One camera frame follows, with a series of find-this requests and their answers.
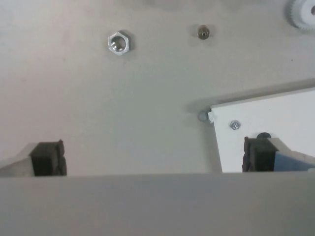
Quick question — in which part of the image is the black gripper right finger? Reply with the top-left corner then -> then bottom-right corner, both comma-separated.
242,136 -> 315,173

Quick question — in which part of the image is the white task board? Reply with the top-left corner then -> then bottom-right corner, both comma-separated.
198,88 -> 315,173

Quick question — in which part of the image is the small brass plug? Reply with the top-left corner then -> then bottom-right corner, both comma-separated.
196,24 -> 211,40

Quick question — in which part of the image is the silver hex nut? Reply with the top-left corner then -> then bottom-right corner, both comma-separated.
107,30 -> 134,59

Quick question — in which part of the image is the white medium gear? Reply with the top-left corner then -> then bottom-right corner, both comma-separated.
284,0 -> 315,32

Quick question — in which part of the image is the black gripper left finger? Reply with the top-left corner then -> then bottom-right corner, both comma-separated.
0,139 -> 67,177

